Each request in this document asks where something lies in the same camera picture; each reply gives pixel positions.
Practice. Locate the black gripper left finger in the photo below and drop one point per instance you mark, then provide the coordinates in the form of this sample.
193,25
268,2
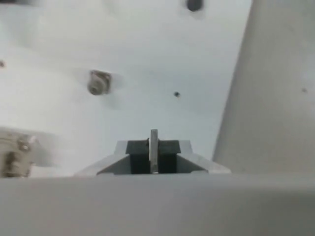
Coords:
137,157

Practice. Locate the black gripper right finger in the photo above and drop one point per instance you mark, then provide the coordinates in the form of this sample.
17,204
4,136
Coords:
167,157

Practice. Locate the thin metal square peg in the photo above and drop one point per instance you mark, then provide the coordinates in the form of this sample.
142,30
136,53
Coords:
153,150

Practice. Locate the metal BNC plug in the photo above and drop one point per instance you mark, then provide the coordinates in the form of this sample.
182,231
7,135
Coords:
95,84

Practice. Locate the white task board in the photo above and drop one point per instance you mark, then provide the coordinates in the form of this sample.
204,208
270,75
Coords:
147,73

